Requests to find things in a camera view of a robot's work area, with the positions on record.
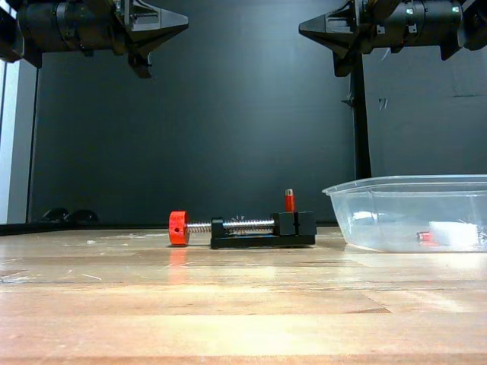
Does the black clamp with red knob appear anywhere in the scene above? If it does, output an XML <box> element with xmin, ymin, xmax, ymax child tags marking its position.
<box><xmin>168</xmin><ymin>210</ymin><xmax>317</xmax><ymax>251</ymax></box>

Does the black rounded object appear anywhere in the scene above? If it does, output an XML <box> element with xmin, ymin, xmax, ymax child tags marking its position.
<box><xmin>41</xmin><ymin>207</ymin><xmax>69</xmax><ymax>223</ymax></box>
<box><xmin>66</xmin><ymin>208</ymin><xmax>100</xmax><ymax>224</ymax></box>

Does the small white block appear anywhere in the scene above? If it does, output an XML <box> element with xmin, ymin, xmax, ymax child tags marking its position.
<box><xmin>428</xmin><ymin>221</ymin><xmax>479</xmax><ymax>244</ymax></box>

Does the clear plastic container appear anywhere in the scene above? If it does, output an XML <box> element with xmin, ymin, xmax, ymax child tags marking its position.
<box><xmin>321</xmin><ymin>174</ymin><xmax>487</xmax><ymax>254</ymax></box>

